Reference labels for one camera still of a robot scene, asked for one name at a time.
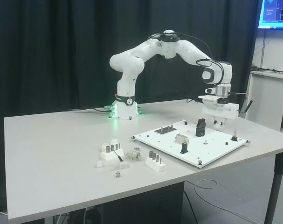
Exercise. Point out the black D-SUB plug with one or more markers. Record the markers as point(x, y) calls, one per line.
point(200, 130)

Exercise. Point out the black box under table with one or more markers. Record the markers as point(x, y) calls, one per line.
point(132, 205)

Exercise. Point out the white cabinet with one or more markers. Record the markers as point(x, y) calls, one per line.
point(267, 98)

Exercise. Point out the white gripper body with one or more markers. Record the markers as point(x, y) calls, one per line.
point(222, 110)

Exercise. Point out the beige waterproof plug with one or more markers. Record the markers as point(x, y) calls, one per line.
point(132, 154)

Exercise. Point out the metal BNC plug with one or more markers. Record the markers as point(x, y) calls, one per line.
point(117, 174)

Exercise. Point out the dark grey table leg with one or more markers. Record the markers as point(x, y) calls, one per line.
point(275, 186)

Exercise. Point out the metal round peg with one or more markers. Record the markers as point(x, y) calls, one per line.
point(112, 148)
point(107, 148)
point(118, 146)

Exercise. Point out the blue screen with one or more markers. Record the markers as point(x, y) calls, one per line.
point(271, 14)

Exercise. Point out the black USB plug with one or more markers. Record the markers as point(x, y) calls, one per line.
point(120, 159)

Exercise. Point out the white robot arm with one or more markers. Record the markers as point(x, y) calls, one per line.
point(127, 70)

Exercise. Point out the white medium gear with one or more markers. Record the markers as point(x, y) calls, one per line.
point(114, 141)

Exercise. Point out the white peg holder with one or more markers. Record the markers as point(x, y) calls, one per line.
point(107, 156)
point(155, 166)

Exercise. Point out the black curtains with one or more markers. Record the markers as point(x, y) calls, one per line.
point(50, 46)

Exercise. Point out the white small gear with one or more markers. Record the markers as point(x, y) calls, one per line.
point(99, 164)

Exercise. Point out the small white plug holder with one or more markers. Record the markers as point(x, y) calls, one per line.
point(122, 165)

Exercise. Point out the white task board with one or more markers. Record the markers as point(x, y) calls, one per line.
point(213, 149)

